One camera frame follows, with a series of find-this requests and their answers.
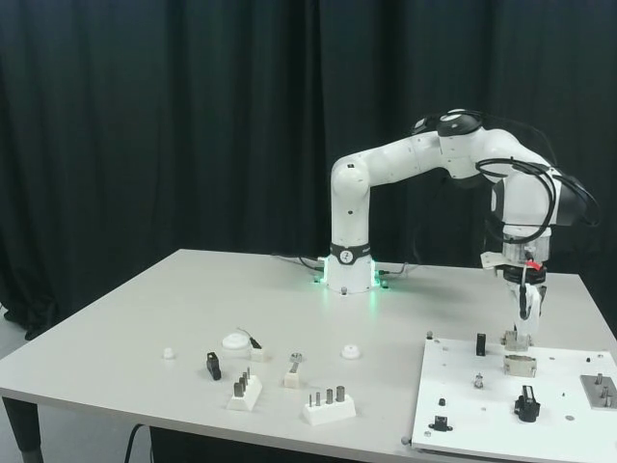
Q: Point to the medium metal round peg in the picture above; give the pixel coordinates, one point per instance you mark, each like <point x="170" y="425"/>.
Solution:
<point x="329" y="396"/>

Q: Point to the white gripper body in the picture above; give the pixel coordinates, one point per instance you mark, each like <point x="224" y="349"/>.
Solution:
<point x="534" y="304"/>

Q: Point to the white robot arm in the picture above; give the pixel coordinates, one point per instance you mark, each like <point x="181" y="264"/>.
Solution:
<point x="385" y="154"/>

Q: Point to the white small gear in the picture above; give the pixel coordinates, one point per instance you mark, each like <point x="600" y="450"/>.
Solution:
<point x="169" y="354"/>

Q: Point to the metal USB plug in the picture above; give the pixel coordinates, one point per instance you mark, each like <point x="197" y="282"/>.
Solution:
<point x="293" y="369"/>

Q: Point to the medium metal square peg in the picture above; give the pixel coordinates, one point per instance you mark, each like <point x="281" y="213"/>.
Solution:
<point x="243" y="382"/>

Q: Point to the black Ethernet plug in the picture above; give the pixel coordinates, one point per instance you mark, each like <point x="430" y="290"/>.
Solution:
<point x="256" y="344"/>

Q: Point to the small white plug holder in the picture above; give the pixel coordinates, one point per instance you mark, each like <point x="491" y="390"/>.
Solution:
<point x="291" y="381"/>
<point x="258" y="355"/>

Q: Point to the small metal square peg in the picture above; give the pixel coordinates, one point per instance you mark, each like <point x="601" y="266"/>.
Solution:
<point x="247" y="377"/>

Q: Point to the large metal square peg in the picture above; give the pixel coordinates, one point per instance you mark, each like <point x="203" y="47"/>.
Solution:
<point x="237" y="388"/>

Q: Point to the white round peg holder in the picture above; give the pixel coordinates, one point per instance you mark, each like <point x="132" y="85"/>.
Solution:
<point x="328" y="415"/>

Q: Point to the white large gear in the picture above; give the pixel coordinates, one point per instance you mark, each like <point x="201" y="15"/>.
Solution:
<point x="235" y="346"/>

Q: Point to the black curtain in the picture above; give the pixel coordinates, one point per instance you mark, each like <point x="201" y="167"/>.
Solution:
<point x="144" y="120"/>

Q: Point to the white square peg holder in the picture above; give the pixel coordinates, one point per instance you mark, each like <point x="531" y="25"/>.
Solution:
<point x="243" y="402"/>

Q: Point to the flat white mounting plate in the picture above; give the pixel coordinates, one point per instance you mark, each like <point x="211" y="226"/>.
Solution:
<point x="492" y="259"/>

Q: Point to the white medium gear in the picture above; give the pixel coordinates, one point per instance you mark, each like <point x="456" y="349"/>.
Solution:
<point x="350" y="352"/>

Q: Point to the white task board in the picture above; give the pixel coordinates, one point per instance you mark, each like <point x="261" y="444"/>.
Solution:
<point x="482" y="419"/>

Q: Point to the large metal round peg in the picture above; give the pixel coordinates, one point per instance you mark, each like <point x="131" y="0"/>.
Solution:
<point x="340" y="394"/>

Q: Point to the black table leg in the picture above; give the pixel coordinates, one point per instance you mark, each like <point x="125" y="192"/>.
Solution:
<point x="24" y="429"/>

